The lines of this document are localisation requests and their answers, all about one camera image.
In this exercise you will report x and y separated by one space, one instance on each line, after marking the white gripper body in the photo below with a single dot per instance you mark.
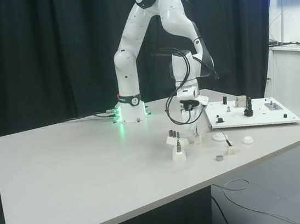
197 119

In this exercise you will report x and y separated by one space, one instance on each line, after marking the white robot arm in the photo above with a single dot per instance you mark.
125 73

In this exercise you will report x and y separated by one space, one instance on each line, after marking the small white Ethernet holder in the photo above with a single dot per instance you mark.
198 139

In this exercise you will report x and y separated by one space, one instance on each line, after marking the small metal round peg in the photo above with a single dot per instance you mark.
178 135

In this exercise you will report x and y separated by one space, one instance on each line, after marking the medium metal round peg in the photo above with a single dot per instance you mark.
174 134

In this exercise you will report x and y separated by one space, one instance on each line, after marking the white large gear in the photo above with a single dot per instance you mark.
219 137

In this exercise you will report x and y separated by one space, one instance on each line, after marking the large metal round peg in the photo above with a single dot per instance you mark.
170 133

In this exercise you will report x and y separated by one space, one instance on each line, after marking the long white peg holder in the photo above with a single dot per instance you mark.
170 141

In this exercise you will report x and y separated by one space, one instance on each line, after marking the white single peg holder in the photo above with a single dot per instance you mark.
179 157

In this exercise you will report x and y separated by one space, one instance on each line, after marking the metal BNC plug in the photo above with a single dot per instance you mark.
228 109

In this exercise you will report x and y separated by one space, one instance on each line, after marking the black waterproof plug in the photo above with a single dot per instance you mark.
224 100

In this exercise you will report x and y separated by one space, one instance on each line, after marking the metal bolt nut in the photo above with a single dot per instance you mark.
219 157

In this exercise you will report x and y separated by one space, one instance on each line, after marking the small white plug holder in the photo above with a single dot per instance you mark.
234 150

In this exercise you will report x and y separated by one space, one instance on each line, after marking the white medium gear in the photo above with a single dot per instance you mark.
248 140

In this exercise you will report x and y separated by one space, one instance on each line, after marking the white task board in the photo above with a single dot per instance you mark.
250 120

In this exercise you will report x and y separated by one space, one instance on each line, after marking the white cabinet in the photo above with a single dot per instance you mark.
292 76

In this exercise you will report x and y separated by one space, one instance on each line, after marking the black curtain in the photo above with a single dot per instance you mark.
22 65

